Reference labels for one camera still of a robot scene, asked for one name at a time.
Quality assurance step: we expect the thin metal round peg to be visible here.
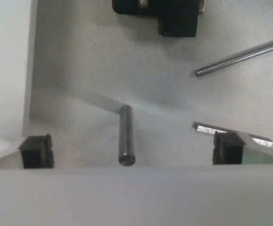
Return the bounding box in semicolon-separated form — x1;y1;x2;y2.
195;38;273;77

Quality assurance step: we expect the thick metal round peg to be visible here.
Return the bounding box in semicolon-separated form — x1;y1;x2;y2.
118;105;136;167

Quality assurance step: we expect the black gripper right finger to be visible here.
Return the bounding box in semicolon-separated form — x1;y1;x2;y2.
213;131;273;165

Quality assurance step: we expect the metal square peg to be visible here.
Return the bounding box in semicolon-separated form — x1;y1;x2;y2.
192;121;273;148

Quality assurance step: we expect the black D-SUB plug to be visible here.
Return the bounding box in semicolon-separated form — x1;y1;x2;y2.
112;0;206;38

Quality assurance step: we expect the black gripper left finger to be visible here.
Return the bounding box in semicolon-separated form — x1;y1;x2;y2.
0;133;56;170

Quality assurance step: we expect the white task board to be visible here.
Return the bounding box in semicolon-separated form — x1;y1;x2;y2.
0;0;38;169

